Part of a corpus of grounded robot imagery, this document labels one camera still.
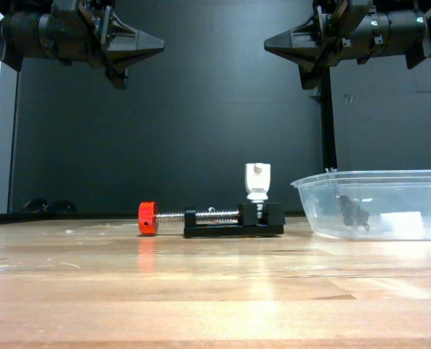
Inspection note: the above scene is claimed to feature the black power plug braided cable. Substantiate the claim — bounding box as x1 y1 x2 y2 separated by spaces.
323 166 371 233

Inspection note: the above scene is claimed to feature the white power receptacle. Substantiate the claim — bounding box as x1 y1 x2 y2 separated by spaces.
243 162 273 219

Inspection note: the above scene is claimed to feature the clear plastic tub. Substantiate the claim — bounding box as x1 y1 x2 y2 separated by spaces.
290 169 431 243

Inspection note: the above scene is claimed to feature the black dome-shaped object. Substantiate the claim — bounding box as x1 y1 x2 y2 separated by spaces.
23 198 49 212
46 199 77 213

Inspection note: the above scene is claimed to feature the orange clamp knob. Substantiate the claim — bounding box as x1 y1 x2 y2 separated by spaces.
137 201 161 237

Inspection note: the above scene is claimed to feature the black vise clamp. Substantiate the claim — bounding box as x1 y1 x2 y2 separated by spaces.
156 201 286 240

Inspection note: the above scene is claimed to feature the black frame post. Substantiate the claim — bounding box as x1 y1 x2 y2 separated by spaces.
319 68 339 172

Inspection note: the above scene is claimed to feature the black frame rail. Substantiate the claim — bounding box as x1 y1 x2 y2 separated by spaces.
0 209 313 227

